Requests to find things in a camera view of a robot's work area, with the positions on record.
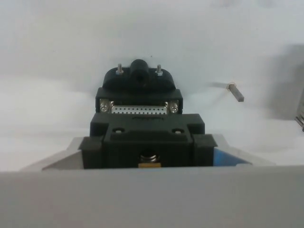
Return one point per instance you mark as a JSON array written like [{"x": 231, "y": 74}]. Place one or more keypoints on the black D-SUB plug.
[{"x": 147, "y": 126}]

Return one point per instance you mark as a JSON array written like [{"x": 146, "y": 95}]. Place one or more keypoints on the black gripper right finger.
[{"x": 204, "y": 150}]

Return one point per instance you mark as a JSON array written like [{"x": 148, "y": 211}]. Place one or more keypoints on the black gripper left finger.
[{"x": 92, "y": 154}]

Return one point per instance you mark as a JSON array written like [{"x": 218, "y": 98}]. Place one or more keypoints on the metal square peg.
[{"x": 235, "y": 92}]

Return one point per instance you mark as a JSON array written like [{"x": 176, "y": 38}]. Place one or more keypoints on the metal round peg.
[{"x": 300, "y": 121}]

